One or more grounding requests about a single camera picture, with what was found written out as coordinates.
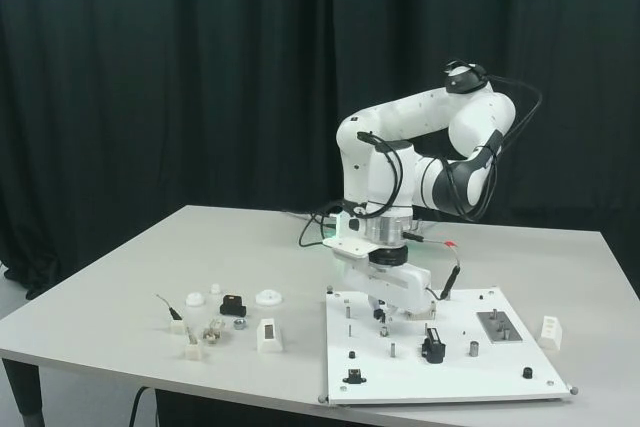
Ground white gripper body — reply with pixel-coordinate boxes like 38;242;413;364
342;262;433;311

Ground white task board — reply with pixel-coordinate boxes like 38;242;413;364
317;285;580;406

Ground white peg holder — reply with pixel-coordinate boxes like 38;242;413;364
255;315;285;353

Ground black D-SUB plug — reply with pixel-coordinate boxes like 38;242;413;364
218;294;250;317

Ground white holder with holes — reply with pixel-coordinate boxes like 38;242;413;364
537;314;564;350

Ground grey metal plug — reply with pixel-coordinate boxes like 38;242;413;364
202;316;229;344

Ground black cabinet under table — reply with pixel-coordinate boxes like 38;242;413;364
154;389;351;427

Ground black curtain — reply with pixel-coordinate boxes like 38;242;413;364
0;0;640;301

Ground black table leg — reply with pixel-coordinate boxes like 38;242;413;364
0;357;42;427

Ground thin black rod on wire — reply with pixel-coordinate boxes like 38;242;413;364
407;231;465;302

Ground flat white mount plate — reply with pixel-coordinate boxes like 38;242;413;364
323;236;379;262

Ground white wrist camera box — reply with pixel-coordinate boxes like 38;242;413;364
339;216;367;239

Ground black base cables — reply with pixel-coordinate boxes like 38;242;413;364
279;204;346;251

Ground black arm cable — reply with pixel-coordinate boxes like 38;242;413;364
357;74;545;238

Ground black cable under table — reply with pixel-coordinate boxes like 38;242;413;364
130;385;154;427

